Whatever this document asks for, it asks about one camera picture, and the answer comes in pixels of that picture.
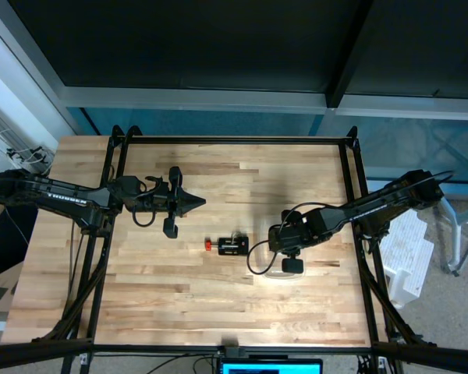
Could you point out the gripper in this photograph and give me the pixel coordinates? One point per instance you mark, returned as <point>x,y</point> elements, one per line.
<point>175,175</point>
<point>292,266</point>

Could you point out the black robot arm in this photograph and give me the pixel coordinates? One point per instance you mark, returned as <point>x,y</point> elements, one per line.
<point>355,210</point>
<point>62,195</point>

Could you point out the black hub with red knob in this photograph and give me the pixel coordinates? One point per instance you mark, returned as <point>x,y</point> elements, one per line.
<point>234,247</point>

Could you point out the clear plastic tub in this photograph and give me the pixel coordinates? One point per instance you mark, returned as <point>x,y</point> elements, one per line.
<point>271,276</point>

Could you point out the laptop screen with blue edge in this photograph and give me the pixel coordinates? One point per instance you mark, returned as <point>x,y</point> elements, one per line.
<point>269,368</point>

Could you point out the white foam packing block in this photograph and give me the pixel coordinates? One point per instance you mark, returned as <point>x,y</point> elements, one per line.
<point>405,265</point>

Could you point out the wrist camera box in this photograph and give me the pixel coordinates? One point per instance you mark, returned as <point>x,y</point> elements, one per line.
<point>279,237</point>
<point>128,186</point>

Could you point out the black aluminium frame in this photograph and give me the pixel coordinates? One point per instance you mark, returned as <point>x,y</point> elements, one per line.
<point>238,140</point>

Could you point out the black table-edge camera mount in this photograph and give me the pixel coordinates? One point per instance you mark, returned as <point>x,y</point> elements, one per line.
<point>232,350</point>

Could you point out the grey aluminium window frame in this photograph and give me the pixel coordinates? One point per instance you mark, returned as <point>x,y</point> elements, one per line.
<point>179,97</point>

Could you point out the grey metal chair frame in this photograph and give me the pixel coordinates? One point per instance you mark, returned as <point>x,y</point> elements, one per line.
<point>454,233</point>

